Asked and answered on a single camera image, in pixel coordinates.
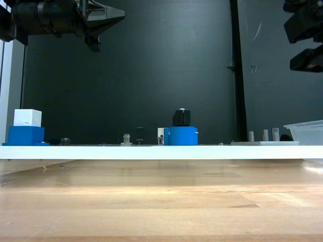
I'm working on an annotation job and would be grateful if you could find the white taskboard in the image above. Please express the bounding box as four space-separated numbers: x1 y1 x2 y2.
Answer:
0 143 323 161

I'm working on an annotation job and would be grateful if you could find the clear plastic tub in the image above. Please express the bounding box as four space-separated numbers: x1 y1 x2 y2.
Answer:
283 120 323 162

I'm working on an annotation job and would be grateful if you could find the small black socket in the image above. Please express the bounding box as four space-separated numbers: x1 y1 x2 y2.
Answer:
136 127 145 145

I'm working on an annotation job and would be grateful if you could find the small metal connector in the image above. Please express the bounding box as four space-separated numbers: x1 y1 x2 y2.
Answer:
120 133 134 146

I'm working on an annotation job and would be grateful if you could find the white cube block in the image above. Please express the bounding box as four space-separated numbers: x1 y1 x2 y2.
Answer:
14 108 42 127

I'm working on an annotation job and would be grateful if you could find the silver multi-pin connector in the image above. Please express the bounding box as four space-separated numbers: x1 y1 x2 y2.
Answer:
156 128 166 146

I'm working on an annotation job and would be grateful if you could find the black plug with silver top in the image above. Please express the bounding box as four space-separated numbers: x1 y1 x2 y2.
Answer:
173 107 191 127

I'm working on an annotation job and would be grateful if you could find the grey peg block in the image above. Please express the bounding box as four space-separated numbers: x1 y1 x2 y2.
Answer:
231 141 300 146

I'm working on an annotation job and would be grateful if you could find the blue round mount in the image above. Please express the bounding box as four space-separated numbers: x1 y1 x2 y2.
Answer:
165 126 199 146

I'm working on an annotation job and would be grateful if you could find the blue square mount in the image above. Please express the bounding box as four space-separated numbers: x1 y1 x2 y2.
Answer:
2 126 51 146

